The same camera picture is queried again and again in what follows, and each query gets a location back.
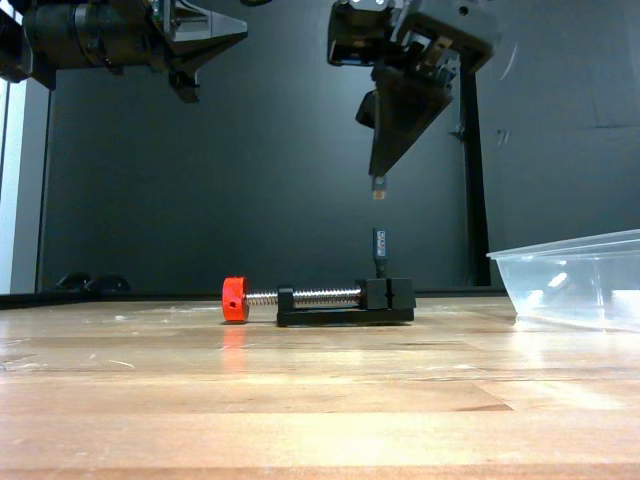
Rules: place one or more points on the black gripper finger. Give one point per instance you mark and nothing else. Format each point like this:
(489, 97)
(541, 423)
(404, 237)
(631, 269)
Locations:
(227, 25)
(400, 115)
(187, 82)

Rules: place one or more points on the black USB-C connector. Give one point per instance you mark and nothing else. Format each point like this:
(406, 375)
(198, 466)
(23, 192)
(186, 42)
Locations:
(380, 192)

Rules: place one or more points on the black USB adapter with label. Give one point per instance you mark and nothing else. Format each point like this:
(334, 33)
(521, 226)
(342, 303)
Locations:
(380, 247)

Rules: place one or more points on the white zip tie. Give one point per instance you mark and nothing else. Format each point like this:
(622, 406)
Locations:
(511, 57)

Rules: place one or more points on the black vise with red knob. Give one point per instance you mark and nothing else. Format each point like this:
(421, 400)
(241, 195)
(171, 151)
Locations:
(390, 300)

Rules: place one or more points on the clear plastic tub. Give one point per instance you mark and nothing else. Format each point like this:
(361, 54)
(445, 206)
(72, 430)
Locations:
(575, 280)

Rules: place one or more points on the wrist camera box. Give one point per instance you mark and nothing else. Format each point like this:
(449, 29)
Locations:
(360, 40)

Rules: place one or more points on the black aluminium frame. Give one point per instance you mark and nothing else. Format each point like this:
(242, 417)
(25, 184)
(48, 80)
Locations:
(475, 200)

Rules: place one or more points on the black frame corner bracket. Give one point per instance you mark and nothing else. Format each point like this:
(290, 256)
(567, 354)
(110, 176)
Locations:
(109, 284)
(74, 281)

